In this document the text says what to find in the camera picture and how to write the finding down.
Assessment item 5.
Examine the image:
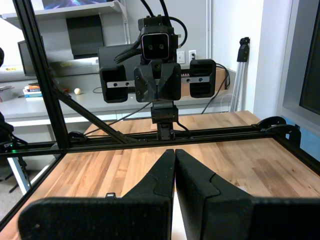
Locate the black frame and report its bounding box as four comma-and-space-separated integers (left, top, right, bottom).
0, 0, 320, 228

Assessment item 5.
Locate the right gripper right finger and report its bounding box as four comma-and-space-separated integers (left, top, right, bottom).
175, 148, 320, 240

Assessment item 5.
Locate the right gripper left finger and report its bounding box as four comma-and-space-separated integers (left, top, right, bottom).
17, 148, 175, 240

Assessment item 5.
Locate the grey tripod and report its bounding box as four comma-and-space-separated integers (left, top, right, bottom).
230, 36, 251, 113

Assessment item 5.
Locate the black file holder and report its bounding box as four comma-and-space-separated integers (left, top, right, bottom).
65, 14, 105, 60

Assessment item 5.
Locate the stack of books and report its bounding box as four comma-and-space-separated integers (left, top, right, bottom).
22, 84, 44, 101

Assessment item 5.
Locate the dark computer monitor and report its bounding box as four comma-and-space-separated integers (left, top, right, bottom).
17, 39, 45, 77

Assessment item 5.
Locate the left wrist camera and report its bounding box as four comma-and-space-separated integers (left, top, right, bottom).
138, 15, 178, 61

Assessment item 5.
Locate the black power cable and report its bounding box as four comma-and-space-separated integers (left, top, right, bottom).
201, 63, 231, 115

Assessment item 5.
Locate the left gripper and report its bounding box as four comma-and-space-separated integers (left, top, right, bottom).
99, 59, 217, 104

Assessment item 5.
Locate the grey wall shelf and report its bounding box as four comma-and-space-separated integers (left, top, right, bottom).
1, 0, 132, 46

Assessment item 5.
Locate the grey desk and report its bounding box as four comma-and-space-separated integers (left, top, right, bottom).
0, 72, 237, 127

